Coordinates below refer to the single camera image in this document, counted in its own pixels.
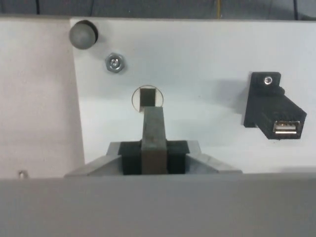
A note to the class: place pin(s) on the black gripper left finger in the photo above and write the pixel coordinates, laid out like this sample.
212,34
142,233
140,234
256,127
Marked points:
128,158

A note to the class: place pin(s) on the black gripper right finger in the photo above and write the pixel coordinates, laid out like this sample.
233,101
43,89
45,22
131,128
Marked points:
176,158

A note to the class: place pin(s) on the metal square peg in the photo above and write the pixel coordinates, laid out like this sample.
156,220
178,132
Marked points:
153,138

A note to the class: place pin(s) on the grey round peg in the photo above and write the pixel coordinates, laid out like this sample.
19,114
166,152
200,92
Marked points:
82,34

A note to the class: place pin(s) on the white task board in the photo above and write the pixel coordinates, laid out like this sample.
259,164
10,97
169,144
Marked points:
187,98

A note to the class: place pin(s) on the black curtain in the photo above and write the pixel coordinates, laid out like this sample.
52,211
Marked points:
158,8

